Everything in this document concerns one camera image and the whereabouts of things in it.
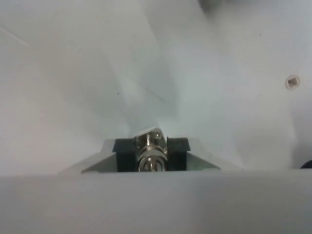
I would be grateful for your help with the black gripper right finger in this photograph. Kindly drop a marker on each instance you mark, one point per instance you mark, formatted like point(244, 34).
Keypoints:
point(176, 156)

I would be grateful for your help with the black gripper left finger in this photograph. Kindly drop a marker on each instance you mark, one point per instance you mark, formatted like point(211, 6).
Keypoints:
point(125, 156)

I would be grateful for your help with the metal BNC plug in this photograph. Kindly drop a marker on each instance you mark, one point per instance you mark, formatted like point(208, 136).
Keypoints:
point(152, 162)

